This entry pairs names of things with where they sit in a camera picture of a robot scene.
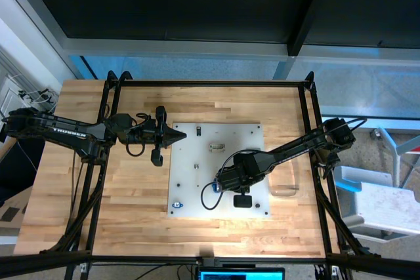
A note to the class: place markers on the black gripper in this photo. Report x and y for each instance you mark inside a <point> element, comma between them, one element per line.
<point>234,181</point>
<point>159,135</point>

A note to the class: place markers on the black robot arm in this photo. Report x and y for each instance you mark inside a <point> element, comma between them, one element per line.
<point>65,132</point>
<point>295,147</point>

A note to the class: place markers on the white taskboard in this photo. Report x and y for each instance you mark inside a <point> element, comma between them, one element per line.
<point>190,201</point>

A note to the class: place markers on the white connector housing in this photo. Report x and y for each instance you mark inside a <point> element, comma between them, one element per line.
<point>217,147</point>

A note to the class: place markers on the clear plastic tub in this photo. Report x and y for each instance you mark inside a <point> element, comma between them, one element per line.
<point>283,181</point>

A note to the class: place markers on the laptop screen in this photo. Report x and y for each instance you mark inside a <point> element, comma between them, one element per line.
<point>239,275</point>

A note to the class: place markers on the white step stool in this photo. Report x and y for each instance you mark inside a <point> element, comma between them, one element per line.
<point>387,208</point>

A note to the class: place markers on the cardboard box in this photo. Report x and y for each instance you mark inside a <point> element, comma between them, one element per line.
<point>19,201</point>

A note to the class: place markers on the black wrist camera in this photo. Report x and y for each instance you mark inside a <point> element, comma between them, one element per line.
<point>243,201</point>

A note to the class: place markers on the blue round mount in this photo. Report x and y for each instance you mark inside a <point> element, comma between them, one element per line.
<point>214,188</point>

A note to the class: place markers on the blue square mount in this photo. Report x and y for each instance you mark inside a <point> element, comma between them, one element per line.
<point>181,205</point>

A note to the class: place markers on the small table camera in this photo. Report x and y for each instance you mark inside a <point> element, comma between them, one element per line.
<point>208,261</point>

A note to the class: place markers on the grey chair frame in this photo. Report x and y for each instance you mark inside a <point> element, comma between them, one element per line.
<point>397,162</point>

